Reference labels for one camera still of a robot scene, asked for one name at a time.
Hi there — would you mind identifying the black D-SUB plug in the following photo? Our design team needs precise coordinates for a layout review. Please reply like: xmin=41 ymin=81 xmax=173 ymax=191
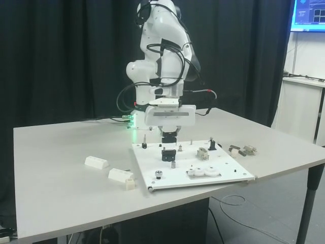
xmin=161 ymin=131 xmax=178 ymax=144

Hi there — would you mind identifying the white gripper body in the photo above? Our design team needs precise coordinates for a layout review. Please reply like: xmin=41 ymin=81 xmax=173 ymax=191
xmin=145 ymin=104 xmax=197 ymax=127

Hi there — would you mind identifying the small cream cube holder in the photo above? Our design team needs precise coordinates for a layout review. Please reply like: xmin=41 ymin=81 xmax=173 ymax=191
xmin=124 ymin=178 xmax=137 ymax=192

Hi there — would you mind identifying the black curtain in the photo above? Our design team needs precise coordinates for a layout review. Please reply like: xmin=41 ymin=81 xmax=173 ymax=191
xmin=0 ymin=0 xmax=293 ymax=227

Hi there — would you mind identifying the white cabinet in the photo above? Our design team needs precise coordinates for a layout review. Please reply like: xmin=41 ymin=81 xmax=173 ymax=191
xmin=272 ymin=74 xmax=325 ymax=147

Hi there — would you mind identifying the white large gear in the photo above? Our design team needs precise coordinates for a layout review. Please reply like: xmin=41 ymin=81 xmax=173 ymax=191
xmin=204 ymin=166 xmax=219 ymax=177

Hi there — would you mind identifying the grey cable with red tag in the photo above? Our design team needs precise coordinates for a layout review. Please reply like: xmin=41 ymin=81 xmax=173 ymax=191
xmin=182 ymin=88 xmax=218 ymax=116

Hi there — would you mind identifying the white power strip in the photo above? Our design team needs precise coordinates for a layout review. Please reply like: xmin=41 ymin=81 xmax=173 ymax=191
xmin=0 ymin=227 xmax=16 ymax=242

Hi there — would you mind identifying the dark grey table leg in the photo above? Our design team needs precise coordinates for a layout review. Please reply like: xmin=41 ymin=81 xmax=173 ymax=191
xmin=296 ymin=166 xmax=321 ymax=244

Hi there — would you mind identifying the black cable bundle on arm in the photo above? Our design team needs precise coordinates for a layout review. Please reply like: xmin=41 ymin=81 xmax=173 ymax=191
xmin=116 ymin=0 xmax=206 ymax=120

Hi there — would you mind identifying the long white holder block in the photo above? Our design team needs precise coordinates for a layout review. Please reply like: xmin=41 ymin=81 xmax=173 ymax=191
xmin=84 ymin=155 xmax=109 ymax=170
xmin=108 ymin=167 xmax=135 ymax=182

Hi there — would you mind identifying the grey cable on floor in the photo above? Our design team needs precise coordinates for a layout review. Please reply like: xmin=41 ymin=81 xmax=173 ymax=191
xmin=208 ymin=194 xmax=300 ymax=244

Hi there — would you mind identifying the black cable on table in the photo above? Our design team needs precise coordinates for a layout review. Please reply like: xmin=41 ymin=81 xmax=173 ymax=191
xmin=85 ymin=115 xmax=134 ymax=123

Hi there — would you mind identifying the blue screen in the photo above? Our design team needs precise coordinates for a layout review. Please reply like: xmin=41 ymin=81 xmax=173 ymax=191
xmin=290 ymin=0 xmax=325 ymax=33

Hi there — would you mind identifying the beige plug with metal shell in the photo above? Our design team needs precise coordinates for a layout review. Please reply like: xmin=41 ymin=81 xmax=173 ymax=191
xmin=238 ymin=145 xmax=258 ymax=157

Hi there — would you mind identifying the white task board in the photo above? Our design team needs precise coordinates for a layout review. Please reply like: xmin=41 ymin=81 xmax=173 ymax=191
xmin=132 ymin=139 xmax=256 ymax=193

